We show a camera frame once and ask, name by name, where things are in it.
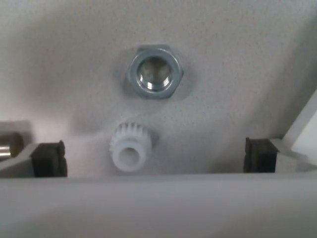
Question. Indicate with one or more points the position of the silver metal hex nut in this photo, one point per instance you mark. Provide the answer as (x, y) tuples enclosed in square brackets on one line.
[(135, 81)]

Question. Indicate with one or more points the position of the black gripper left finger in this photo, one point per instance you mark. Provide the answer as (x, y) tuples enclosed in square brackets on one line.
[(48, 158)]

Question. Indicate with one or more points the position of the metal round peg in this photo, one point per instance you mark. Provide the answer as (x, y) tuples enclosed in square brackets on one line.
[(10, 146)]

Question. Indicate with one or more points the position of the white task board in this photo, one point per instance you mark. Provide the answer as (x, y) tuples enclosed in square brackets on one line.
[(305, 116)]

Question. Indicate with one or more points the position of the white small gear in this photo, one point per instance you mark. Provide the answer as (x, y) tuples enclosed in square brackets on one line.
[(128, 151)]

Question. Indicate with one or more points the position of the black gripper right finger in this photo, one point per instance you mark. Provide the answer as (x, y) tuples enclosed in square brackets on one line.
[(258, 156)]

